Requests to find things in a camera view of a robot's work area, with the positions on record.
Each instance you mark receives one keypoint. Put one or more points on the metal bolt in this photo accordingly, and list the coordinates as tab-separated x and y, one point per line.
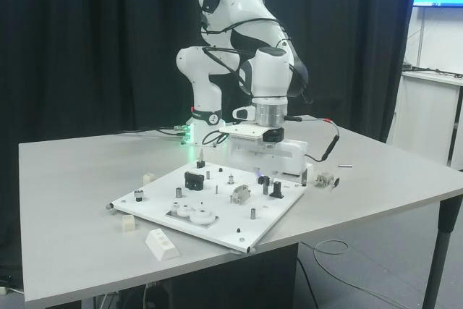
137	196

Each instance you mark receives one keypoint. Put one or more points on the white cube holder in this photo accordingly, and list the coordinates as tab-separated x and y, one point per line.
128	223

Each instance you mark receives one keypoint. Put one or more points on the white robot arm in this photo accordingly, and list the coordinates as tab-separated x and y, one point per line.
202	66

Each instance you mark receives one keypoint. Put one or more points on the white medium gear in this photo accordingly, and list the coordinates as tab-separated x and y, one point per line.
185	210

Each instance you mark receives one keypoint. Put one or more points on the black curtains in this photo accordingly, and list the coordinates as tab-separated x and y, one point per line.
90	52

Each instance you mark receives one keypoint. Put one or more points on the white holder with metal peg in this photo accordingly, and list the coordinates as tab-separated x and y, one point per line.
307	177

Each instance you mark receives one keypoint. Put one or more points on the metal square peg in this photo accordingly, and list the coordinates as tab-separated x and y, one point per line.
345	166

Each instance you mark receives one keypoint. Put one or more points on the white large gear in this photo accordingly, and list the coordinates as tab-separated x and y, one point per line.
201	217

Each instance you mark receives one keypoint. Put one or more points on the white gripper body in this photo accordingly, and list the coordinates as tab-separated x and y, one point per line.
293	157

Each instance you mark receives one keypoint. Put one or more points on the white small gear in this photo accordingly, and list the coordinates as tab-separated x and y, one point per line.
176	206

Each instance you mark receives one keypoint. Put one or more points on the black plug with white tip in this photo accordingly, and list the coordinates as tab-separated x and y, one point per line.
200	160

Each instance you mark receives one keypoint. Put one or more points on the small white holder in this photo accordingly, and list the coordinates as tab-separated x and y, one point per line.
148	178

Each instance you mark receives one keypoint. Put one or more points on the white holder with three holes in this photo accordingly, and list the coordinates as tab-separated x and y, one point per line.
162	245

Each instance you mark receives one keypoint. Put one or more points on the grey table leg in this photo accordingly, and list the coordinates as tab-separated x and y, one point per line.
439	251

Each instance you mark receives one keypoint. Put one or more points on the metal round peg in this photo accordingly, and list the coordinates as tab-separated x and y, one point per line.
178	192
208	174
252	213

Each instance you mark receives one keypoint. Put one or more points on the white power strip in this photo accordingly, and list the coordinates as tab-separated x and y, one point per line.
3	289

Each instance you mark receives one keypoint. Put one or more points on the metal BNC plug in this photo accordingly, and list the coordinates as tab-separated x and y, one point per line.
230	178

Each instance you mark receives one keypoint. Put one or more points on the white task board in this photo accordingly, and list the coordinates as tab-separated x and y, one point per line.
217	211

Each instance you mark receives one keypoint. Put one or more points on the clear Ethernet plug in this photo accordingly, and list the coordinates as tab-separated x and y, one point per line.
323	181

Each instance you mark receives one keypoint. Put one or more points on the black D-SUB plug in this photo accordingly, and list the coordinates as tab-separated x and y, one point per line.
193	180

